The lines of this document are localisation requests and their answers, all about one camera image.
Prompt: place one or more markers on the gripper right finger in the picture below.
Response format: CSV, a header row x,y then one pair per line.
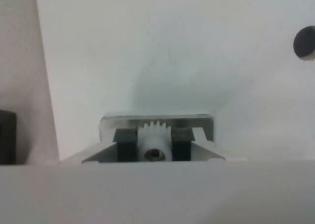
x,y
182,145

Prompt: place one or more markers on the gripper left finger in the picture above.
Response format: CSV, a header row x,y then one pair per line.
x,y
126,145

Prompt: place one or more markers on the white small gear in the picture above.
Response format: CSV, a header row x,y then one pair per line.
x,y
153,141

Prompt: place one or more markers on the white task board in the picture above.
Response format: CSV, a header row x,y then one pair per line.
x,y
160,61

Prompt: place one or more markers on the black D-SUB plug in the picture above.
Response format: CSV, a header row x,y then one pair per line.
x,y
7,137

